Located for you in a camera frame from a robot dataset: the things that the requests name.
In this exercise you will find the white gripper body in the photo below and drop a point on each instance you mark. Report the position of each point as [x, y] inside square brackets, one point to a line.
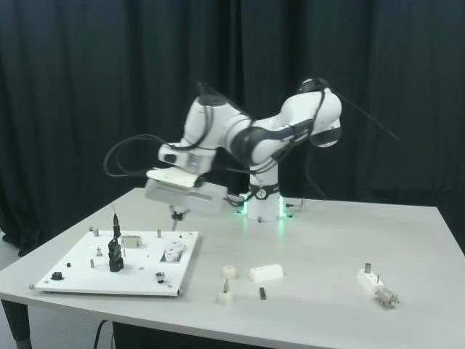
[189, 200]

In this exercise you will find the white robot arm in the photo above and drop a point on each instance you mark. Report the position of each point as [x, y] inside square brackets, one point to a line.
[261, 134]

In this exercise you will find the pointed metal peg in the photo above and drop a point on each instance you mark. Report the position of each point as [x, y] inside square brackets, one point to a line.
[225, 285]

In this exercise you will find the small white peg holder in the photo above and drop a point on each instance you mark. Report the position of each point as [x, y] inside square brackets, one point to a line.
[225, 297]

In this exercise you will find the thick metal round peg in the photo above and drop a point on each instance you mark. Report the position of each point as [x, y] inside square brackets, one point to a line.
[368, 268]

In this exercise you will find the white large gear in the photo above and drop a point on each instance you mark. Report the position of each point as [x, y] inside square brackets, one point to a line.
[174, 251]

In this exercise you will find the white small gear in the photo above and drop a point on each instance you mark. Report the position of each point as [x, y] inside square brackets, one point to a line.
[229, 272]

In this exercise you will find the metal BNC plug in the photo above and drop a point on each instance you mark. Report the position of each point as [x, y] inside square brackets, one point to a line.
[160, 278]

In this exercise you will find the white task board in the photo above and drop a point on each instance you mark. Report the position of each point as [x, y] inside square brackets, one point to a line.
[138, 269]

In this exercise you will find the black D-SUB plug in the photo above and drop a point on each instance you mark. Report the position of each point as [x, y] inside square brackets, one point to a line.
[116, 256]

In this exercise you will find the white block holder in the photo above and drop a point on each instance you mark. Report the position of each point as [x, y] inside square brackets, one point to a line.
[266, 273]

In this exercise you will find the black curtains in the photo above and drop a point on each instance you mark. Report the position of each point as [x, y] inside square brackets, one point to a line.
[109, 72]

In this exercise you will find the dark table leg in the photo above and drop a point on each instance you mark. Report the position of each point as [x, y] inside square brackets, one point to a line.
[16, 323]

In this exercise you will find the white connector with metal clips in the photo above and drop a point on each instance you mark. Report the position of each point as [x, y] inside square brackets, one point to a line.
[387, 297]

